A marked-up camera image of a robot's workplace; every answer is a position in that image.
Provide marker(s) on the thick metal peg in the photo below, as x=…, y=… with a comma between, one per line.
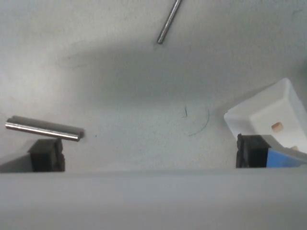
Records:
x=43, y=129

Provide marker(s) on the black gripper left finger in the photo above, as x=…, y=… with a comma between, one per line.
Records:
x=44, y=155

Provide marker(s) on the thin metal round peg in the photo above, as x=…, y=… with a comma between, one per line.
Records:
x=169, y=22

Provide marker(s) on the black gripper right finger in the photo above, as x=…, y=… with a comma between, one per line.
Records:
x=251, y=152

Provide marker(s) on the white peg holder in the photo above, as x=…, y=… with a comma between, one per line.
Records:
x=268, y=107

